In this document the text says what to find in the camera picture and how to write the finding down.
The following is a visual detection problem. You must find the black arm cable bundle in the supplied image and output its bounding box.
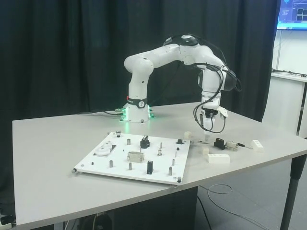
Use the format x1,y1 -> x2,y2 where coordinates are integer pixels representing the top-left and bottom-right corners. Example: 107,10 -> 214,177
193,35 -> 242,133

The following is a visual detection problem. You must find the grey floor cable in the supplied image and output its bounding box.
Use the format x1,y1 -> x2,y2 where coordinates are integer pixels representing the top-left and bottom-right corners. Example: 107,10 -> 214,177
198,184 -> 290,230

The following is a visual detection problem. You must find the blue screen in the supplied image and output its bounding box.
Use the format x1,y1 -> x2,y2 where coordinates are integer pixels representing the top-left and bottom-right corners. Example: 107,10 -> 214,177
276,0 -> 307,31

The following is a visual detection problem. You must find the dark grey table leg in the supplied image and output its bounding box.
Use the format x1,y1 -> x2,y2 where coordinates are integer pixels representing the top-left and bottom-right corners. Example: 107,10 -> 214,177
280,157 -> 301,230

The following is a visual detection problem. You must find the white task board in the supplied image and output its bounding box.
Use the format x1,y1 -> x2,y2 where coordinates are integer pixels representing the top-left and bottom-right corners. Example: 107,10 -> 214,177
71,131 -> 191,186

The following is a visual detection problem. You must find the black curtain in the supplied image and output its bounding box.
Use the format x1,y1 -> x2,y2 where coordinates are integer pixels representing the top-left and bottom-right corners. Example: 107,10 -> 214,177
0,0 -> 281,216

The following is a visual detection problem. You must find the white large gear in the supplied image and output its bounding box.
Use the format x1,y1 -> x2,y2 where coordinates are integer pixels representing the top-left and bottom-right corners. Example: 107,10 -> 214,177
94,147 -> 111,157

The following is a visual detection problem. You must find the black D-SUB plug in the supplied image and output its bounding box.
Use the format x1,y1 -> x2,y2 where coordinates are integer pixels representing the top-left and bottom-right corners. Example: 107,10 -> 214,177
213,137 -> 226,150

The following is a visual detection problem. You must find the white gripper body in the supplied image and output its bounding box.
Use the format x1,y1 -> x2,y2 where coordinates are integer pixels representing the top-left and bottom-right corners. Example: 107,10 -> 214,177
201,114 -> 211,137

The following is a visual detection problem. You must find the long white peg holder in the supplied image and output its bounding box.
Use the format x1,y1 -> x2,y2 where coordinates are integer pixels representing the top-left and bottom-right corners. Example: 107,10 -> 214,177
250,139 -> 265,153
206,153 -> 231,164

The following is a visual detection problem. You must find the black base cable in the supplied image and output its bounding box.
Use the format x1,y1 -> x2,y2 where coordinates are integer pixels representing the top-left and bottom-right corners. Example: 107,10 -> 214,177
79,108 -> 126,118

